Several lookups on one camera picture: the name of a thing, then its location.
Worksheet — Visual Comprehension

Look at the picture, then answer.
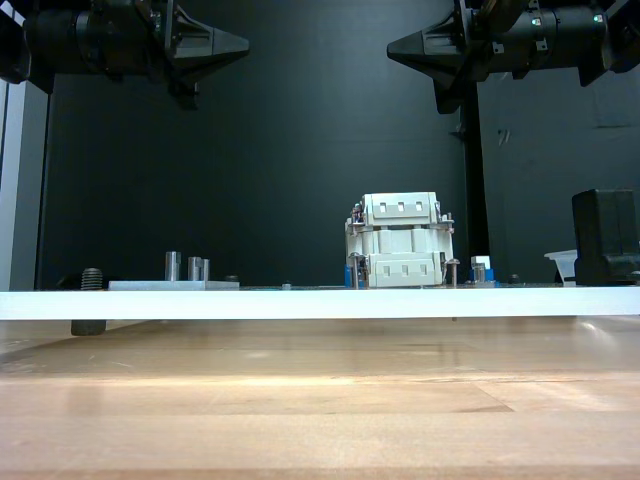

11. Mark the grey metal plate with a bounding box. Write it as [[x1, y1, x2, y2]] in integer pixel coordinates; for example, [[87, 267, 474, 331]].
[[108, 279, 241, 292]]

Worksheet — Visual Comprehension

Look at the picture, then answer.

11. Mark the white taskboard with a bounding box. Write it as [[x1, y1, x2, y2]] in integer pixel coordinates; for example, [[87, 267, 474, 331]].
[[0, 284, 640, 322]]

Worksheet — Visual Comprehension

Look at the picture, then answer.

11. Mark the black aluminium frame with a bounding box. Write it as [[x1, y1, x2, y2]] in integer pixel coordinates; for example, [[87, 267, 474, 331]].
[[458, 113, 490, 289]]

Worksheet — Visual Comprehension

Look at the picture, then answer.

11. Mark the beige connector socket base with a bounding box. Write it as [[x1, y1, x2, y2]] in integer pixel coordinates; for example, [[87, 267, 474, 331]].
[[344, 227, 462, 290]]

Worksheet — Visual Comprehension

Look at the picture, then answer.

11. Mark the small black connector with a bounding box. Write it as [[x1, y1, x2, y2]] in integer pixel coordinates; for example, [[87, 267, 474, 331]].
[[571, 188, 640, 287]]

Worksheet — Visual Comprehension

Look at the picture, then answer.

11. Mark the beige HAN10E connector insert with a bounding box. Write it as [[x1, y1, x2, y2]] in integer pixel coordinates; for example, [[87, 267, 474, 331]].
[[348, 192, 455, 235]]

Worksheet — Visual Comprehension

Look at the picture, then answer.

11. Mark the blue and white connector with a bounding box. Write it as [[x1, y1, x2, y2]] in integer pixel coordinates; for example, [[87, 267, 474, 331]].
[[467, 254, 497, 287]]

